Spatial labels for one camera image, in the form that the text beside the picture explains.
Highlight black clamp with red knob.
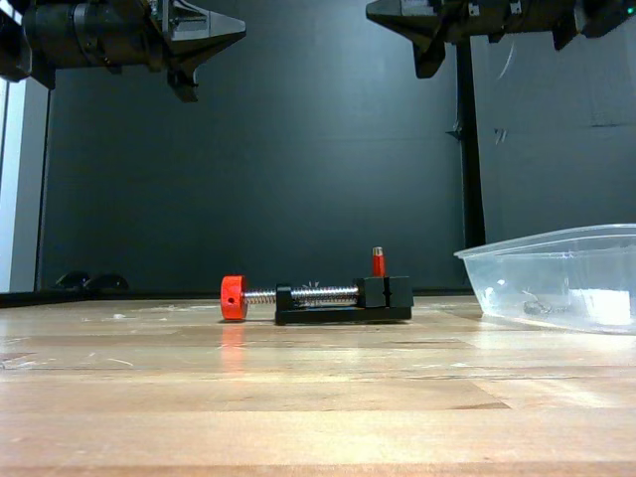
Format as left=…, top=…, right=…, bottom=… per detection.
left=220, top=274, right=414, bottom=327

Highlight clear plastic tub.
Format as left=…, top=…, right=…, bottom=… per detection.
left=452, top=223, right=636, bottom=337

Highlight small dark metal part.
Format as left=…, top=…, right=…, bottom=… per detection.
left=521, top=291, right=554, bottom=317

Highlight small white block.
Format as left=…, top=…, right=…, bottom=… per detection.
left=569, top=287, right=633, bottom=325

